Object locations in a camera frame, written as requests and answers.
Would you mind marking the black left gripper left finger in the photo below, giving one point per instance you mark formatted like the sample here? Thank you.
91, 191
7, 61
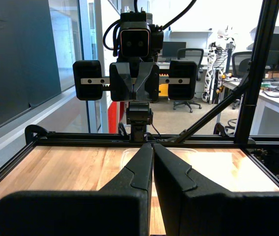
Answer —
80, 214

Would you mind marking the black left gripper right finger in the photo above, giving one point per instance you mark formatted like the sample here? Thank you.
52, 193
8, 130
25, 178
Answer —
227, 216

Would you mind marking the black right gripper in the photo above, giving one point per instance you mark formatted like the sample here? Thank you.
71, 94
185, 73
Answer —
87, 71

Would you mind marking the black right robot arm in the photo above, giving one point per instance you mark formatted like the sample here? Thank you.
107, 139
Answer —
139, 115

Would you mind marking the yellow cabinet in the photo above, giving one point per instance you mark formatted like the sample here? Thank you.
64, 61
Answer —
164, 91

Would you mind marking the red panel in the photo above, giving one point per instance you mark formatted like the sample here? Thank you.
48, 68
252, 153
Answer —
113, 118

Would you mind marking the black mesh office chair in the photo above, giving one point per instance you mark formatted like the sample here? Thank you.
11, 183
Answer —
240, 64
186, 105

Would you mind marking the small black monitor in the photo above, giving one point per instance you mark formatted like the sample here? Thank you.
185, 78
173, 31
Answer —
173, 49

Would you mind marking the clear plastic tub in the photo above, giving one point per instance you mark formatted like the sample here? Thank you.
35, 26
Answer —
127, 157

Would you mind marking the white lattice robot stand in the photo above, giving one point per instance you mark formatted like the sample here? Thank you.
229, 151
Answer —
211, 64

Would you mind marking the black table clamp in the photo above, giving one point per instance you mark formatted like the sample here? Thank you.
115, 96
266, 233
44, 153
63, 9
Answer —
220, 129
34, 130

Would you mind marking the white desk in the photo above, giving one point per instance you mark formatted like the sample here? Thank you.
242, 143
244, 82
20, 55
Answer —
272, 103

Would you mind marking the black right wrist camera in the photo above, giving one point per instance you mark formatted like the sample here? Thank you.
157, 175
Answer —
134, 40

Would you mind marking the black aluminium frame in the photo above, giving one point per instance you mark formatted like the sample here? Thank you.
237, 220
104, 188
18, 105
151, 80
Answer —
80, 138

